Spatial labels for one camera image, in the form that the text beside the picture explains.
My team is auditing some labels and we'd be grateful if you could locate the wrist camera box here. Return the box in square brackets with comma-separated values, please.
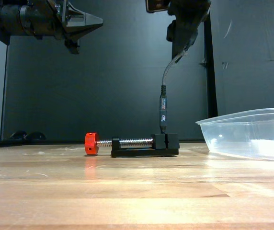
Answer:
[146, 0, 171, 13]

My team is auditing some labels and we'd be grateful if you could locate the black vise with orange knob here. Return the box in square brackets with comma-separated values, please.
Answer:
[84, 132, 180, 158]

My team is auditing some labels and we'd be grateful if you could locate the braided USB-C cable with plug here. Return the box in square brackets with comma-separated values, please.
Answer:
[160, 49, 187, 113]

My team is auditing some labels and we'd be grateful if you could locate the black USB-C socket adapter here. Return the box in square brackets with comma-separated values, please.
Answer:
[159, 111, 168, 134]

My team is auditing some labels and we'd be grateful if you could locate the clear plastic tub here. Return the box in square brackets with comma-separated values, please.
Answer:
[195, 107, 274, 162]

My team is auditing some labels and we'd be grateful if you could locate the white foam block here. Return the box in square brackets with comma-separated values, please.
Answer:
[249, 139, 274, 156]

